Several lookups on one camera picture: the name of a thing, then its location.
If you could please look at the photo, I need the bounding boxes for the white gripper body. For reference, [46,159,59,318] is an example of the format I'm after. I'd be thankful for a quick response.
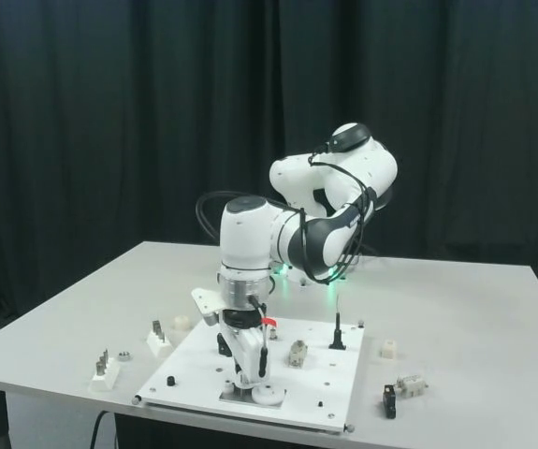
[219,328,270,384]

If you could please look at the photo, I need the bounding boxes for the white large gear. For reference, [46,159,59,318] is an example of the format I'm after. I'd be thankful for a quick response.
[253,384,288,407]

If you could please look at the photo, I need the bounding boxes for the white task board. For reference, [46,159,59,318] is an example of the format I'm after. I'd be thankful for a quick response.
[132,308,369,431]

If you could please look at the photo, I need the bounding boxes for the white square peg holder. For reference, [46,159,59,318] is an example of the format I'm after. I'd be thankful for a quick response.
[145,329,172,359]

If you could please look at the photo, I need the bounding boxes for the black upright plug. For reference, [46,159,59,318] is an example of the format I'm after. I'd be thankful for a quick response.
[328,295,347,351]

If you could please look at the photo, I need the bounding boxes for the white round peg holder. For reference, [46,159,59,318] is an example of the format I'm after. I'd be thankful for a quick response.
[86,362,123,393]

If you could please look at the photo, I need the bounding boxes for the metal D-SUB plug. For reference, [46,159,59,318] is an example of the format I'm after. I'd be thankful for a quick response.
[395,375,429,399]

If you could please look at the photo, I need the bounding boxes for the black curtain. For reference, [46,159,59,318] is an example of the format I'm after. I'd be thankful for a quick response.
[0,0,538,328]

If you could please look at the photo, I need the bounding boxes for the silver flange ring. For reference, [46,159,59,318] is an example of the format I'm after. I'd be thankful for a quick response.
[216,275,269,312]

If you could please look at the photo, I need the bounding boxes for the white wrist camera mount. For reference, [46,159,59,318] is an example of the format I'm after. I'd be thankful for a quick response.
[190,288,226,327]

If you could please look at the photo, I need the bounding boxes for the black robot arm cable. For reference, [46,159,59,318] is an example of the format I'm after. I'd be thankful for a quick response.
[296,139,377,286]

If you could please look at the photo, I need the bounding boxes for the thick black cable loop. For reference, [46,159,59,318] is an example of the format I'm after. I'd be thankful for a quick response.
[195,190,232,247]

